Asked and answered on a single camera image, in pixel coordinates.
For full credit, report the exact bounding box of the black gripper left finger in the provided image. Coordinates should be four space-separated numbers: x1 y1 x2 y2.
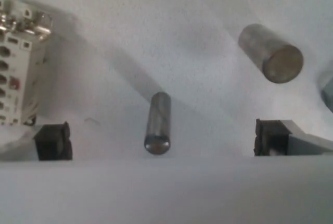
0 121 73 161

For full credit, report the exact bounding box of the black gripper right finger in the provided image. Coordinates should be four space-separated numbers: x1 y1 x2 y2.
253 118 333 157

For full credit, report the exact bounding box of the large metal round peg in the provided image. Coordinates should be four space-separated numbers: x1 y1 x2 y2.
237 23 304 84

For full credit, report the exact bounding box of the small metal round peg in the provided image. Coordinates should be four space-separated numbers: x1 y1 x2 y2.
143 91 172 155

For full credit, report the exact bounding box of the grey metal part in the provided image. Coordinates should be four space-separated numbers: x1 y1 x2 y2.
317 69 333 113

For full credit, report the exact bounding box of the white connector block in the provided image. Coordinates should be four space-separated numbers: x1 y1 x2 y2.
0 0 55 126

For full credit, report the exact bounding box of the white task board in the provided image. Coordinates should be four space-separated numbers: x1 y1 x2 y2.
0 0 333 162

